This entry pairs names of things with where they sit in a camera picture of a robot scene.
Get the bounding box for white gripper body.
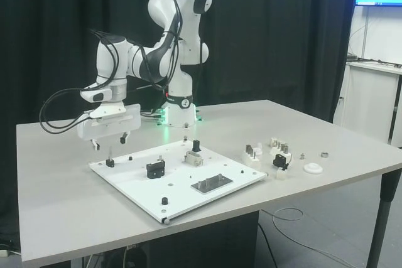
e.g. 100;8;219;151
77;104;141;141

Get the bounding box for black D-SUB plug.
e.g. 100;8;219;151
272;153;290;172

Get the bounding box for white task board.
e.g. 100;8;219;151
87;138;268;225

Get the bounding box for black curtain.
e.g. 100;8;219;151
0;0;362;143

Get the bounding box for white holder with dark pegs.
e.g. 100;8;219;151
241;147;263;167

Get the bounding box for white holder with silver pegs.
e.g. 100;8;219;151
268;137;292;156

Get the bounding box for white large gear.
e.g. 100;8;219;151
303;161;325;175

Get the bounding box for white cabinet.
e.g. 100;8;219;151
332;60;402;149

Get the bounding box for black table leg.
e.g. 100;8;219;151
365;167;398;268

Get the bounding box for black cables at arm foot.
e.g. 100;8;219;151
139;109;167;122

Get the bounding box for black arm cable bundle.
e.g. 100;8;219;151
38;0;186;134

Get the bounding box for grey floor cable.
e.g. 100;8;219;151
271;207;373;263

